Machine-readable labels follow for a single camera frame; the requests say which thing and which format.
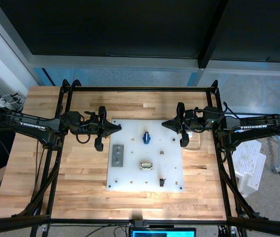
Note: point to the laptop screen with blue edge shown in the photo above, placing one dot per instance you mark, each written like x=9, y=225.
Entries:
x=162, y=233

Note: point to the white task board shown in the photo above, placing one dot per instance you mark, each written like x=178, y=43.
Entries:
x=134, y=172

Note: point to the black USB socket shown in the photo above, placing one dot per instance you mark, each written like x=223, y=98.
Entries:
x=162, y=185

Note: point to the grey metal plate with pegs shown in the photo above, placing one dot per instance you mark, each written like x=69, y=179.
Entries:
x=113, y=155

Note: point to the blue clamp connector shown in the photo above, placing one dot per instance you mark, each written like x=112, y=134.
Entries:
x=146, y=139

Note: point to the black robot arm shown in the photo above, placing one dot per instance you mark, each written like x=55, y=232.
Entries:
x=31, y=123
x=253, y=127

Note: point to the clear plastic tub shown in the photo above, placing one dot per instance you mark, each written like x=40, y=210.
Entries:
x=195, y=143

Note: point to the beige multi-pin connector housing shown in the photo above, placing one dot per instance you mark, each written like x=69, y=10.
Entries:
x=146, y=166

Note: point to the black metal frame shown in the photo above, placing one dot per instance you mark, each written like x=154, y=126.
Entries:
x=139, y=89

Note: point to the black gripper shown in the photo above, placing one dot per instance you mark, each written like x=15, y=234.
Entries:
x=185, y=123
x=102, y=128

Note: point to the black table camera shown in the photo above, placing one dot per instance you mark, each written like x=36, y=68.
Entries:
x=139, y=223

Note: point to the white foam block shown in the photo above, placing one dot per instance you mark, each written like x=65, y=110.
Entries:
x=251, y=163

